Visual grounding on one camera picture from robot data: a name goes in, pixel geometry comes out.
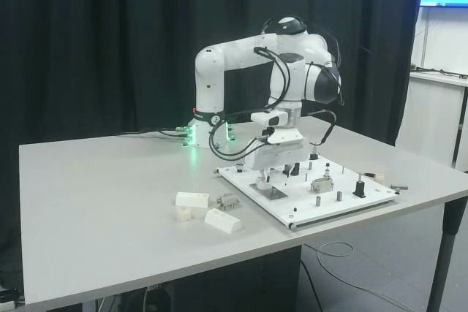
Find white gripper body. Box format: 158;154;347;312
245;142;308;173

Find white large gear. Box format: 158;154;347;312
254;178;275;192

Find metal D-SUB plug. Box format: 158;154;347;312
209;192;241;213

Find white task board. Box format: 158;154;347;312
211;152;400;232

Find white sloped peg holder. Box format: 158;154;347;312
203;208;243;235

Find black plug on board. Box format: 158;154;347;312
352;176;368;198

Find white rectangular peg holder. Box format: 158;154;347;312
175;191;211;208

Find small white block holder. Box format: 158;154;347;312
172;206;192;223

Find black box under table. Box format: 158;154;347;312
160;244;305;312

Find white cabinet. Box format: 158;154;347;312
403;68;468;173

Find black table leg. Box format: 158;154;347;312
426;197;462;312

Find black curtains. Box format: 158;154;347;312
0;0;429;291

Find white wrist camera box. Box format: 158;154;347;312
249;108;289;127

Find thin black rod on wire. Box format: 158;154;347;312
308;109;336;145

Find black looping arm cables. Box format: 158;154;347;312
208;45;294;161

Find black base cables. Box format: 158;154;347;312
118;126;192;140

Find grey floor cable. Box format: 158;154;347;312
313;240;468;312

